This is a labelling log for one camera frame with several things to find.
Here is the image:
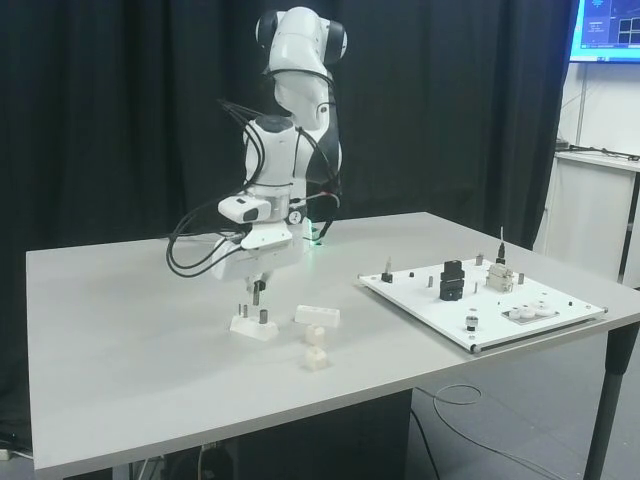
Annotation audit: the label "black table leg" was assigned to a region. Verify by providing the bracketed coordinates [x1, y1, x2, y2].
[583, 319, 632, 480]

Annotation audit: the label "white cabinet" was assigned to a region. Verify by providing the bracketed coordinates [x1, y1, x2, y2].
[532, 146, 640, 290]

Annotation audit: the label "long white holder with holes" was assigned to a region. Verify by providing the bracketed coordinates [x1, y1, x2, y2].
[294, 304, 343, 327]

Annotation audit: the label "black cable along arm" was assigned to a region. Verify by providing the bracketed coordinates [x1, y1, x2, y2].
[165, 69, 346, 280]

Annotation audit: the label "black D-SUB plug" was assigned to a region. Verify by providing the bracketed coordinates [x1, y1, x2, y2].
[439, 259, 467, 304]

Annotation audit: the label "blue screen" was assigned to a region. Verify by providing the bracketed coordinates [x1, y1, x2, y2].
[569, 0, 640, 64]

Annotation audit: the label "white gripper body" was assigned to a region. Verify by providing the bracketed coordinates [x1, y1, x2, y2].
[210, 235, 305, 282]

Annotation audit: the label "beige connector block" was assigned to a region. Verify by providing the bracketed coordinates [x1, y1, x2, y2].
[486, 264, 517, 297]

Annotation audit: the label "grey floor cable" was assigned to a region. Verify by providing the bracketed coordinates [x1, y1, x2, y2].
[413, 383, 592, 480]

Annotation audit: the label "black curtains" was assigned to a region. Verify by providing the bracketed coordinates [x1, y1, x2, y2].
[0, 0, 581, 451]

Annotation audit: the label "white box with dark window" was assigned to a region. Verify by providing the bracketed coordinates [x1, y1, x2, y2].
[217, 195, 274, 224]

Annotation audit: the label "white task board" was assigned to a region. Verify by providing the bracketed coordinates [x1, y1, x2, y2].
[356, 256, 609, 356]

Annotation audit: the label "white peg holder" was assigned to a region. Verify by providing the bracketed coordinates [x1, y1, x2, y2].
[229, 313, 279, 342]

